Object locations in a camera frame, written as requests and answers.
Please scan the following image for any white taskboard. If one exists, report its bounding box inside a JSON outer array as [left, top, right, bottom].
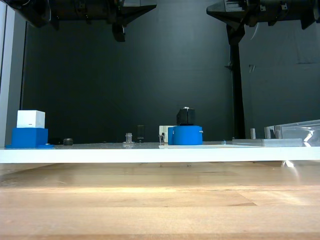
[[0, 143, 320, 165]]

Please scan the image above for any black block with screw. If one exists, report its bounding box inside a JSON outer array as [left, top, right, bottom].
[[176, 106, 196, 126]]

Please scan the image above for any clear upright tab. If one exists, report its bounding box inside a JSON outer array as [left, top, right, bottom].
[[136, 124, 146, 144]]

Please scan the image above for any white cube block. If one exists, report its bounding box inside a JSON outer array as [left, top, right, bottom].
[[16, 110, 46, 130]]

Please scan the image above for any white connector housing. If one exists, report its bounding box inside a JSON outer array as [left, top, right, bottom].
[[158, 125, 176, 146]]

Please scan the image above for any clear plastic tub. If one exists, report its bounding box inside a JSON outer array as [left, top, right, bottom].
[[264, 119, 320, 149]]

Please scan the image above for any blue round holder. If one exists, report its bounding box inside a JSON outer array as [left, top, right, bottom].
[[167, 125, 204, 146]]

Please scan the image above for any clear plastic fitting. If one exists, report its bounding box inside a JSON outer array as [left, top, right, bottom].
[[122, 132, 136, 149]]

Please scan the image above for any white flat sheet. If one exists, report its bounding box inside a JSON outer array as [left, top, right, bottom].
[[158, 144, 266, 150]]

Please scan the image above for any grey aluminium plate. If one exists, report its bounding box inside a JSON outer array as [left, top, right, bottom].
[[231, 138, 304, 148]]

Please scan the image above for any blue square holder base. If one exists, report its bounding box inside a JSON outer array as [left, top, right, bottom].
[[5, 127, 55, 150]]

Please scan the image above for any black aluminium frame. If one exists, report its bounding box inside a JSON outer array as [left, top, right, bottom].
[[224, 43, 246, 140]]

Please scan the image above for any grey aluminium window frame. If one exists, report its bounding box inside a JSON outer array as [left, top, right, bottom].
[[0, 3, 27, 149]]

